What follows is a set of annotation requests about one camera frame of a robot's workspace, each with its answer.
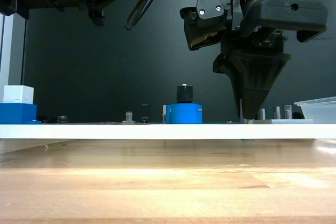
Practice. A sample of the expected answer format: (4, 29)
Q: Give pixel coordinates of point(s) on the blue block base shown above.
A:
(15, 113)

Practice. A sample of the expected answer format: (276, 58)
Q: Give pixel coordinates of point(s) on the white connector housing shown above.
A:
(164, 110)

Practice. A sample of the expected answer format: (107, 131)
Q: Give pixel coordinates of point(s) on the white block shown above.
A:
(18, 94)

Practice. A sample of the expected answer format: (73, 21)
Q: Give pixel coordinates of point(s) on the black round board knob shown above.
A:
(297, 116)

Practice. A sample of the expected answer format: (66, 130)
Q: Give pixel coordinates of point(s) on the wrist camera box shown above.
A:
(202, 37)

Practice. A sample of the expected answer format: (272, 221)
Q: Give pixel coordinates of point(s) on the small black connector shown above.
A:
(145, 111)

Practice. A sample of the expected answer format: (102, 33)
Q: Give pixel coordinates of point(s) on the black knob with silver top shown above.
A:
(185, 94)

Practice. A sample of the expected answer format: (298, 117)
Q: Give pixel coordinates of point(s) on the wide metal peg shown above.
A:
(288, 111)

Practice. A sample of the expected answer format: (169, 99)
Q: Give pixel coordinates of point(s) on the thick metal cylinder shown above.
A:
(249, 121)

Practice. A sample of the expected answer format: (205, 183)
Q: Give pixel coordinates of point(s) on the blue round holder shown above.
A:
(186, 113)

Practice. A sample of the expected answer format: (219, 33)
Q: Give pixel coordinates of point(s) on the black threaded screw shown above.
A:
(63, 119)

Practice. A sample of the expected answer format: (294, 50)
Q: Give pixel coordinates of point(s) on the white taskboard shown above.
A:
(157, 130)

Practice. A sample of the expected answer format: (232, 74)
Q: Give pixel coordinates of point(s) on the clear plastic tub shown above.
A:
(320, 111)

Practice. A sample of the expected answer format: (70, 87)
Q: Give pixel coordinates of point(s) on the thin metal peg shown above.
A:
(262, 113)

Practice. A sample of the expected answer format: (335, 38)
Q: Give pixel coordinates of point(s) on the medium metal peg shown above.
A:
(277, 112)

